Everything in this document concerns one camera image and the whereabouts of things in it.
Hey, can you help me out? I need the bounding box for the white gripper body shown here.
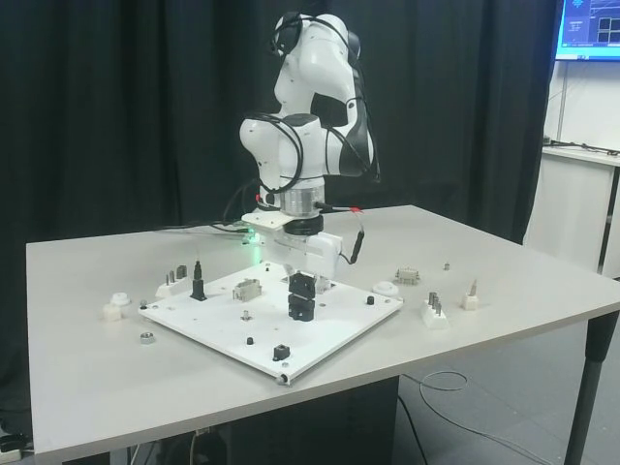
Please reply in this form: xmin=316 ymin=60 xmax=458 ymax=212
xmin=267 ymin=231 xmax=343 ymax=278

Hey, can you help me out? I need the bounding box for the beige waterproof plug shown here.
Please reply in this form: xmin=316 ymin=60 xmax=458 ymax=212
xmin=393 ymin=265 xmax=422 ymax=288

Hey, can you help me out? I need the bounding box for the black Ethernet plug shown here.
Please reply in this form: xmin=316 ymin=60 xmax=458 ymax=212
xmin=191 ymin=247 xmax=207 ymax=298

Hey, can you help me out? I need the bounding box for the white task board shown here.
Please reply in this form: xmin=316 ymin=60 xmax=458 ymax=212
xmin=137 ymin=261 xmax=406 ymax=388

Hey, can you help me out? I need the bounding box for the white round peg holder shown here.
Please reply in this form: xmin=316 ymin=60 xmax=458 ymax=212
xmin=419 ymin=298 xmax=450 ymax=331

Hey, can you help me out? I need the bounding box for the white square peg holder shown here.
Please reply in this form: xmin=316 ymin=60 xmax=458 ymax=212
xmin=155 ymin=278 xmax=189 ymax=298

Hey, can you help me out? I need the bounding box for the black curtain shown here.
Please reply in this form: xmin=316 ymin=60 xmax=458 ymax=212
xmin=0 ymin=0 xmax=566 ymax=437

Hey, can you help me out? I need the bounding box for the dark table leg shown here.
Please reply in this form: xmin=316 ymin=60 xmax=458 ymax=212
xmin=563 ymin=317 xmax=612 ymax=465

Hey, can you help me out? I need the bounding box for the blue screen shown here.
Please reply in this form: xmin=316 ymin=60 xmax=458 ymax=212
xmin=553 ymin=0 xmax=620 ymax=63

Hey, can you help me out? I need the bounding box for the silver wrist ring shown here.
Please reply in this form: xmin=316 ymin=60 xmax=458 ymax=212
xmin=280 ymin=188 xmax=325 ymax=217

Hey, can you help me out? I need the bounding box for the flat white mount plate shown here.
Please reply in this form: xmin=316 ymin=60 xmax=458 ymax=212
xmin=241 ymin=211 xmax=291 ymax=233

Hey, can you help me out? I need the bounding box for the grey floor cable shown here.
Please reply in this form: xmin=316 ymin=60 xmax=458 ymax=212
xmin=396 ymin=369 xmax=574 ymax=465

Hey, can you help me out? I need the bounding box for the black floor cable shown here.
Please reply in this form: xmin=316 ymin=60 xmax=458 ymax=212
xmin=397 ymin=394 xmax=425 ymax=465

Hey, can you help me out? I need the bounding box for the black thin cable bundle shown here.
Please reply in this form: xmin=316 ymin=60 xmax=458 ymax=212
xmin=542 ymin=139 xmax=620 ymax=157

